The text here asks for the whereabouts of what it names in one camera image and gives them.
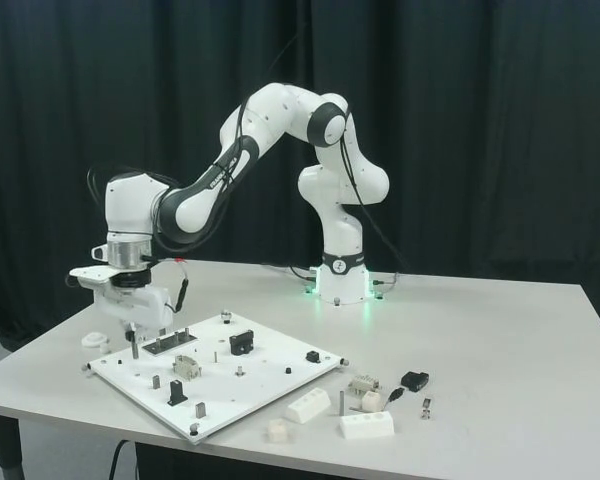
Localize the white task board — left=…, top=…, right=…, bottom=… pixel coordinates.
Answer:
left=82, top=310, right=350, bottom=442

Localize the white flat mounting plate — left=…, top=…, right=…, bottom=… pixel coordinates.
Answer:
left=68, top=263, right=154, bottom=289

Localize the black curtain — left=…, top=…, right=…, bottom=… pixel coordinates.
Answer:
left=0, top=0, right=600, bottom=331

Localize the grey base cable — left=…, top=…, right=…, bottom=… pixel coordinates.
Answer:
left=369, top=271, right=412, bottom=297

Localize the silver wrist ring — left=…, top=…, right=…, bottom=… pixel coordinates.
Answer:
left=105, top=239, right=151, bottom=269

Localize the long white peg holder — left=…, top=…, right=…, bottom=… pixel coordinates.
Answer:
left=338, top=410, right=397, bottom=442
left=285, top=387, right=329, bottom=424

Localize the thin black rod on wire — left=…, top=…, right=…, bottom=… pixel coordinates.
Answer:
left=174, top=256, right=191, bottom=314

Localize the beige D-SUB plug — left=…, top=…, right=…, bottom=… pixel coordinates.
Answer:
left=348, top=376, right=380, bottom=399

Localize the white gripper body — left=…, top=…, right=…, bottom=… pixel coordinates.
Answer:
left=93, top=284, right=174, bottom=334

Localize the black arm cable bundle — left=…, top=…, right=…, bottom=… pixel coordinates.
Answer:
left=86, top=97, right=262, bottom=252

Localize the black cable under table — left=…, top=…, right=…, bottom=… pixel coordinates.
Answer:
left=110, top=438, right=132, bottom=480

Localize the black shoulder cable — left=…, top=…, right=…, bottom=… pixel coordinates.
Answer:
left=335, top=104, right=409, bottom=281

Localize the black Ethernet plug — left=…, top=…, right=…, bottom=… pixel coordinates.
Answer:
left=400, top=370, right=431, bottom=392

